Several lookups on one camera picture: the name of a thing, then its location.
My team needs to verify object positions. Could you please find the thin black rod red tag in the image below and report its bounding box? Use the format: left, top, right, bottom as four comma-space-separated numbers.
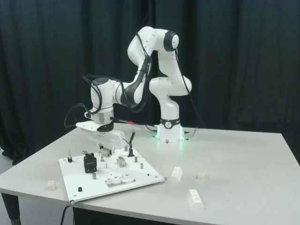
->
112, 118, 135, 125

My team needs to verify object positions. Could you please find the black hanging cable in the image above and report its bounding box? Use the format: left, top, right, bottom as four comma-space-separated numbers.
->
61, 203, 74, 225

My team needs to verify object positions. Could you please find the black curtain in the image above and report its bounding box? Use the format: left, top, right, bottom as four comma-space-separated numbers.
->
0, 0, 300, 166

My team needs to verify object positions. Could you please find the black D-SUB plug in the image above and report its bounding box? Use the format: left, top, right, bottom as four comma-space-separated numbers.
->
83, 153, 98, 174

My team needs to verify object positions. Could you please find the long white holder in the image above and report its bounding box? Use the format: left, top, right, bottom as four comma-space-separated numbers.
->
169, 166, 184, 182
187, 188, 205, 210

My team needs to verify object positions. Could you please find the flat white mount plate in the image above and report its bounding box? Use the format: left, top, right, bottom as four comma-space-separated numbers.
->
75, 121, 113, 132

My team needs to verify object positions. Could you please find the black cable to arm foot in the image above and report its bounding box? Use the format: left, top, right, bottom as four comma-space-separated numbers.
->
173, 45, 203, 137

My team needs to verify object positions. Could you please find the black camera cable loop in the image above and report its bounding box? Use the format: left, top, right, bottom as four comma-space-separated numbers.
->
64, 104, 94, 128

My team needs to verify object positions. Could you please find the black plug with short cable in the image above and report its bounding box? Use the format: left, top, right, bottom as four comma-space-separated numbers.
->
127, 132, 137, 158

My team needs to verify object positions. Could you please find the white task board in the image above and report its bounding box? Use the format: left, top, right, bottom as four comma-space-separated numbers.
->
58, 149, 165, 204

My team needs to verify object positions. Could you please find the black base cable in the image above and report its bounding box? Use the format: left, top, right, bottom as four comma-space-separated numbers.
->
144, 123, 160, 132

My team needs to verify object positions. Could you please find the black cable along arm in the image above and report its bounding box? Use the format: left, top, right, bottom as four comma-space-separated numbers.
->
81, 32, 153, 113

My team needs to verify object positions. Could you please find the black table leg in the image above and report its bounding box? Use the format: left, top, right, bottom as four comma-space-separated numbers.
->
1, 192, 20, 225

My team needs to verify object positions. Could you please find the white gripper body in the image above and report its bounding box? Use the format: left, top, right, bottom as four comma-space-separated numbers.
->
87, 130, 125, 150

